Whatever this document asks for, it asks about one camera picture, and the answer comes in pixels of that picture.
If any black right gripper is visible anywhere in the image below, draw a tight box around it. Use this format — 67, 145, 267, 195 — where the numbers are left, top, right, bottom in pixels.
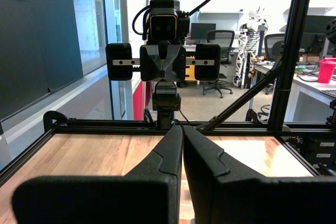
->
106, 38, 222, 82

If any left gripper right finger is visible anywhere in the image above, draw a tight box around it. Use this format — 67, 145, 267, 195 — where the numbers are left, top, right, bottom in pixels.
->
183, 125, 336, 224

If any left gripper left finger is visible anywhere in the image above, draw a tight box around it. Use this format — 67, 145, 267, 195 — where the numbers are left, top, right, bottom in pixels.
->
12, 125, 184, 224

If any yellow drawer cabinet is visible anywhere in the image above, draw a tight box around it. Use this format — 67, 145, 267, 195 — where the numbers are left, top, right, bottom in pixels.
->
183, 65, 196, 81

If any small black monitor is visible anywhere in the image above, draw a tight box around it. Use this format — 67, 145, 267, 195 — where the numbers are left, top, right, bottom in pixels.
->
190, 23, 217, 40

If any black mesh office chair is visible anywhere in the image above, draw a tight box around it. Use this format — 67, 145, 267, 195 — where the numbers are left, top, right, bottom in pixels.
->
202, 29, 236, 99

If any white lattice robot figure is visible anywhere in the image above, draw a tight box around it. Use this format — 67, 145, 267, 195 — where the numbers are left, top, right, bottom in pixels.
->
235, 6, 270, 90

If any gray office chair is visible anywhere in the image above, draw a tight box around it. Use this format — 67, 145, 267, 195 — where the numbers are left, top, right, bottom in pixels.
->
264, 34, 286, 95

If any white office desk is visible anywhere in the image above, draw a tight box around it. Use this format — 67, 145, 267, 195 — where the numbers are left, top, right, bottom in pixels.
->
254, 63, 336, 122

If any black keyboard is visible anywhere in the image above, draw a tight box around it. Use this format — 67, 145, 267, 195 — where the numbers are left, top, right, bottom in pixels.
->
320, 89, 336, 99

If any red plastic cup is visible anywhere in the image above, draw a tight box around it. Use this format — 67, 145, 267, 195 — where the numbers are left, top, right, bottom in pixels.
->
317, 57, 336, 83

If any large black monitor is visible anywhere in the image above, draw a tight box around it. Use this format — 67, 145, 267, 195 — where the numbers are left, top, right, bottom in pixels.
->
299, 15, 336, 53

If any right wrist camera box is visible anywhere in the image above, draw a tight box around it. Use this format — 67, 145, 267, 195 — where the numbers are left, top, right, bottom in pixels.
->
149, 0, 190, 40

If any black aluminium frame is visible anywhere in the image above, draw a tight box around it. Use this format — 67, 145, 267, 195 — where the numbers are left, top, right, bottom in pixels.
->
0, 0, 336, 183

